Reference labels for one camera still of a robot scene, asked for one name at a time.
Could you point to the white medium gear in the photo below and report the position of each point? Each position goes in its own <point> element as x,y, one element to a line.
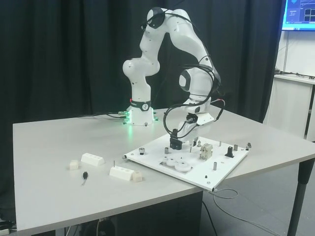
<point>169,162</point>

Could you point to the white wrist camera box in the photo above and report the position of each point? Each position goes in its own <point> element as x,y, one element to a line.
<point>195,107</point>

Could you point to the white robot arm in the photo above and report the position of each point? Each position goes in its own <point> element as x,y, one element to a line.
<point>150,73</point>

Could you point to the white cabinet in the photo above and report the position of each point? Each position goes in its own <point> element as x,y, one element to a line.
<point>290,105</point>

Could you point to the white peg holder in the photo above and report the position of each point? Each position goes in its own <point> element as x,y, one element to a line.
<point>92,159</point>
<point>120,173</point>

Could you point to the small white cube holder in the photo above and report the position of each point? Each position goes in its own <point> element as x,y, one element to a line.
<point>136,177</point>
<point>74,165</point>

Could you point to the dark grey table leg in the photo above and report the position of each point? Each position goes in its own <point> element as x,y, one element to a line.
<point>299,196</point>

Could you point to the blue screen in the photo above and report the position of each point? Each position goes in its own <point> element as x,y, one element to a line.
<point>299,14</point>

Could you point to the black D-SUB plug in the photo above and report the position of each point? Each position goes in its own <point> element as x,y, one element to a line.
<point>175,143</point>

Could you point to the black curtain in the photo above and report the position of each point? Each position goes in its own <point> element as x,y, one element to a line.
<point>49,37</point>

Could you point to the metal BNC plug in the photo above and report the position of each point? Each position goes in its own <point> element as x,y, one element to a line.
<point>142,150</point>

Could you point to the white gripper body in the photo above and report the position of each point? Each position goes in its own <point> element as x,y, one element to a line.
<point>188,131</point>

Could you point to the beige Ethernet plug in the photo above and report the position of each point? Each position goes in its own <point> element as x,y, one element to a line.
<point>206,151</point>

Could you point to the white task board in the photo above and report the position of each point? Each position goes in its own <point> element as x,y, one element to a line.
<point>221,173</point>

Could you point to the metal waterproof plug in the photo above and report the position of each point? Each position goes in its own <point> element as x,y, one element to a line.
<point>199,143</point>

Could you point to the white large gear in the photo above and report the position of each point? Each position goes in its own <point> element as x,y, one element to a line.
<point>182,167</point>

